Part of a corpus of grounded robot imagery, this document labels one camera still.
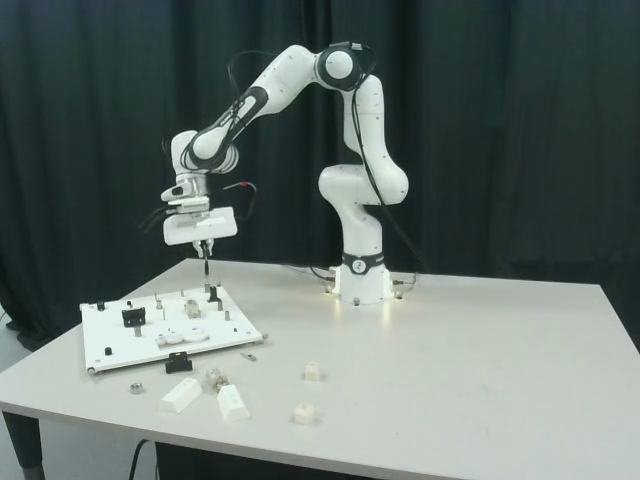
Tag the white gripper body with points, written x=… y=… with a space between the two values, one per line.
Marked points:
x=200 y=227

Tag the black USB plug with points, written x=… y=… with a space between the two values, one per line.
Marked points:
x=205 y=266

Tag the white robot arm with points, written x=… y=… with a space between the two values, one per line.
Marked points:
x=365 y=165

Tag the white task board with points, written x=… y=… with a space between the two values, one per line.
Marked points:
x=170 y=325

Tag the white large gear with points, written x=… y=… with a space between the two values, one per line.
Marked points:
x=196 y=334

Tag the white medium gear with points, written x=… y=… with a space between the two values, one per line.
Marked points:
x=173 y=337

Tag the metal square peg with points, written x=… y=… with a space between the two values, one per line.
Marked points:
x=138 y=329

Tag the small metal bolt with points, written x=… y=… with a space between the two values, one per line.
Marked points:
x=247 y=356

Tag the black D-SUB plug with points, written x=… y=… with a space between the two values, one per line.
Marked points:
x=178 y=362

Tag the long white holder block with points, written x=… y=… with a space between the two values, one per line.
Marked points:
x=181 y=396
x=233 y=402

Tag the black curtains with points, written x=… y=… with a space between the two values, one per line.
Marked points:
x=90 y=125

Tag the small white cube holder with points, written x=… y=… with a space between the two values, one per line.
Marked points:
x=311 y=370
x=303 y=414

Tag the dark table leg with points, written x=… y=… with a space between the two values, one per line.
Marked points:
x=22 y=445

